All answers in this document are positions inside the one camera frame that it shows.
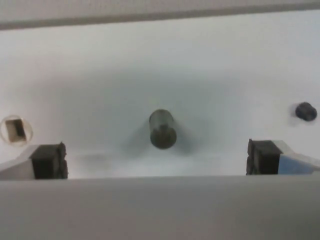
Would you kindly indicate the white task board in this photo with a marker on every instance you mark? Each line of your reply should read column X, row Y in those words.
column 160, row 70

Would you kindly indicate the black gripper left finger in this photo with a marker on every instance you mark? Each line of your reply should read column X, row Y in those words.
column 47, row 162

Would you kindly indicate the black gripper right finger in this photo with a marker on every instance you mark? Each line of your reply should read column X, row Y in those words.
column 262, row 157

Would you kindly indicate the small black bolt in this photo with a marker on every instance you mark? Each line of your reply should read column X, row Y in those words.
column 305, row 111

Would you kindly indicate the metal round peg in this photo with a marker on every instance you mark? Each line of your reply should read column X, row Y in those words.
column 162, row 132

